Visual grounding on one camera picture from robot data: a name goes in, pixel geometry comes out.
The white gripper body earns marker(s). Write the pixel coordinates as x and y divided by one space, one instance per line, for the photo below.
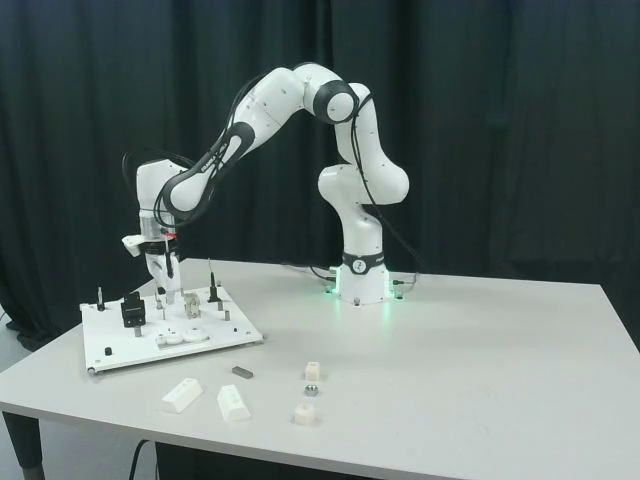
157 267

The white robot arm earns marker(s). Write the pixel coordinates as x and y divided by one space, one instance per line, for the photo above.
360 235

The thin black rod red tag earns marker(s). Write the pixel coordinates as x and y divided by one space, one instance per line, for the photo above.
169 265

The black D-SUB plug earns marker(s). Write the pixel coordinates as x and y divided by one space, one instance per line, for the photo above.
134 310

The white medium gear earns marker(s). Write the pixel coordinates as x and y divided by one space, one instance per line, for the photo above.
172 338

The black plug with thin rod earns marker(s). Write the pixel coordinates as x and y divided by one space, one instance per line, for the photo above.
214 292

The white large gear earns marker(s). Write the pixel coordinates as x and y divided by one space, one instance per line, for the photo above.
195 334

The small grey plug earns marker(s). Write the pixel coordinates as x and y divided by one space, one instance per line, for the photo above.
101 300

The white task board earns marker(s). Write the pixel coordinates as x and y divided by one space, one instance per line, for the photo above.
125 350

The long white holder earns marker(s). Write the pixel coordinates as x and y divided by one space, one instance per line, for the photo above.
233 403
181 396

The dark grey metal bar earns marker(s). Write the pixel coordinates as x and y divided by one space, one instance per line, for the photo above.
243 371

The small white cube holder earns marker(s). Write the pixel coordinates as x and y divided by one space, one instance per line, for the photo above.
312 371
306 415

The metal nut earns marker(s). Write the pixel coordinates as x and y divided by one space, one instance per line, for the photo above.
311 390

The black curtain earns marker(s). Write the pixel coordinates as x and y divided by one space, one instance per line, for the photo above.
75 100

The dark table leg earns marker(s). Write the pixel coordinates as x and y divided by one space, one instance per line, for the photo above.
22 445

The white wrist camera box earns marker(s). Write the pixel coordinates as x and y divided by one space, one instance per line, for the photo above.
132 243

